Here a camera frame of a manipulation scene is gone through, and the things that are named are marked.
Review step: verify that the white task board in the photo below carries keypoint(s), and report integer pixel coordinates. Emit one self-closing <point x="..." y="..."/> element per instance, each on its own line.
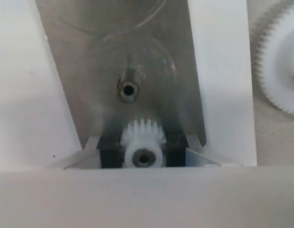
<point x="30" y="71"/>

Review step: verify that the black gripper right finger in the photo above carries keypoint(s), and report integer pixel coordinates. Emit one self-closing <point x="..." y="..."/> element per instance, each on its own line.
<point x="175" y="149"/>

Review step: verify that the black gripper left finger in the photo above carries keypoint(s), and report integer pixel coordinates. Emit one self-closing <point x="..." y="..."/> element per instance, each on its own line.
<point x="109" y="152"/>

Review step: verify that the white small gear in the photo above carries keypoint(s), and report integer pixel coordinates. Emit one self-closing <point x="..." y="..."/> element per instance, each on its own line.
<point x="137" y="145"/>

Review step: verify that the white large gear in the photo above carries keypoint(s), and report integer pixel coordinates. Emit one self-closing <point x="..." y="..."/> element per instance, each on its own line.
<point x="280" y="59"/>

